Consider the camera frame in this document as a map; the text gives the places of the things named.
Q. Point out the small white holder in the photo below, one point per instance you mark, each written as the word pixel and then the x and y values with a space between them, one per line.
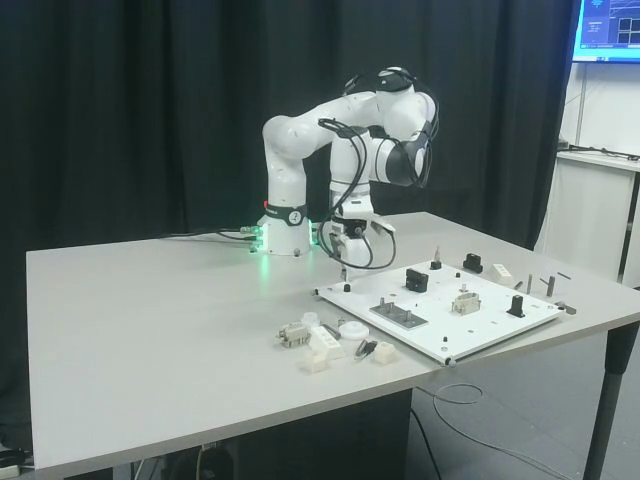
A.
pixel 385 354

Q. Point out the white task board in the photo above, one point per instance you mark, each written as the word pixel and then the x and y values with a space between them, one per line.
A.
pixel 490 320

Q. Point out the long silver square peg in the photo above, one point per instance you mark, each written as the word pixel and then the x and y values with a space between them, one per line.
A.
pixel 568 306

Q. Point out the white large gear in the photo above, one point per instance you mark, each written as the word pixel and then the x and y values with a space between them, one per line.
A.
pixel 356 331

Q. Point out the grey D-SUB plug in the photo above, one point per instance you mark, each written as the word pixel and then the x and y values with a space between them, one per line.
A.
pixel 287 337

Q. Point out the grey metal round peg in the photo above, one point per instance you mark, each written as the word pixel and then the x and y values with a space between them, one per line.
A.
pixel 527 282

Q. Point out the white block holder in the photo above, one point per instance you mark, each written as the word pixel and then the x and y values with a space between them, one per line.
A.
pixel 314 363

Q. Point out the long white peg holder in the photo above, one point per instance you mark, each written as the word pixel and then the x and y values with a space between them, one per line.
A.
pixel 327 345

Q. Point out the white holder with holes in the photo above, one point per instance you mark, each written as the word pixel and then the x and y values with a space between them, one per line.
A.
pixel 501 271

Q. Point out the thick metal square peg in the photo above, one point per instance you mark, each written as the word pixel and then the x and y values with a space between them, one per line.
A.
pixel 550 286

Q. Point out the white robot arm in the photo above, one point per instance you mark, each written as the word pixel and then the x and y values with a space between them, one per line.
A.
pixel 285 175

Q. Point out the dark table leg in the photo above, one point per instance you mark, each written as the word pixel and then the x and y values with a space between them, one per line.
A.
pixel 612 390

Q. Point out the black plug with metal end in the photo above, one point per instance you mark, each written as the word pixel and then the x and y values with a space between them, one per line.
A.
pixel 366 347

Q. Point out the white cabinet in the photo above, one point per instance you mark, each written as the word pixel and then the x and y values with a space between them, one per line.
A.
pixel 590 220

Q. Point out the small metal round peg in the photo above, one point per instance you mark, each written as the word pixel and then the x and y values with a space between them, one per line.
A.
pixel 330 330

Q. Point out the black plastic block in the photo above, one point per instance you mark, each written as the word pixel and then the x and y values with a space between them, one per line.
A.
pixel 472 262

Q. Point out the black plug with metal tip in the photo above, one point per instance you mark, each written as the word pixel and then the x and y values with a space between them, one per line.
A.
pixel 436 264

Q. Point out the black curtain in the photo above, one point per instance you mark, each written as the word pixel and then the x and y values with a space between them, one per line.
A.
pixel 150 100

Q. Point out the blue screen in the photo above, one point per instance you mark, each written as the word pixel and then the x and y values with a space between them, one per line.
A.
pixel 607 30

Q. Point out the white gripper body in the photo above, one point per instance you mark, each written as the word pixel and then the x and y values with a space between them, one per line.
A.
pixel 354 250

